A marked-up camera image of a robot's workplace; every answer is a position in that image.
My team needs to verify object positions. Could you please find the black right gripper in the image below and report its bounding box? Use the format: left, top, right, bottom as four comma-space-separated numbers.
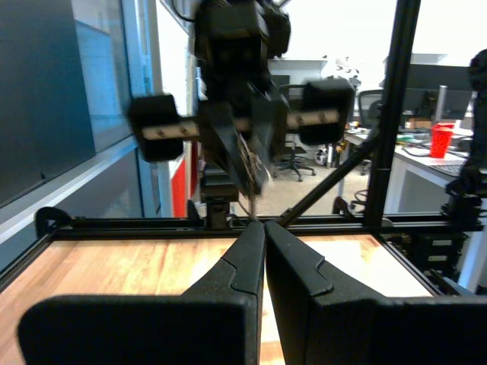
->
127, 37, 355, 195

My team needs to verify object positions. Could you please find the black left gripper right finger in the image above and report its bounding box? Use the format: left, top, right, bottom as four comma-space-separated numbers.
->
265, 222, 487, 365

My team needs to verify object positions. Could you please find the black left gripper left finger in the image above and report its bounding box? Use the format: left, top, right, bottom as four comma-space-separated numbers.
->
17, 221, 266, 365

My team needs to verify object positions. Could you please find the black mesh office chair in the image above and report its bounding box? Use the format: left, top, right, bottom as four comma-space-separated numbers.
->
349, 89, 385, 208
270, 84, 317, 183

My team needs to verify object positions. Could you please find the white lattice stand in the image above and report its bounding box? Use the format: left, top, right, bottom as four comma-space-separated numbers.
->
333, 56, 363, 92

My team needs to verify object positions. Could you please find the white office desk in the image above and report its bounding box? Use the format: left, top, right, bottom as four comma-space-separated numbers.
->
384, 127, 475, 216

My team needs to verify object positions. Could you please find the black keyboard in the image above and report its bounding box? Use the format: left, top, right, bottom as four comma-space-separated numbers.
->
437, 163, 463, 178

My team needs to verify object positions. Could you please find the black computer monitor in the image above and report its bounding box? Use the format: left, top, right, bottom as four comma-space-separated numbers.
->
399, 63, 476, 115

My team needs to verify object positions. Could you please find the red plastic cup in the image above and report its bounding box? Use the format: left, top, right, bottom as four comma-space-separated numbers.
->
429, 122, 457, 159

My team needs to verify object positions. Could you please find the black metal frame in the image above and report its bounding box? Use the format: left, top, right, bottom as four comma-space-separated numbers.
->
0, 0, 487, 301

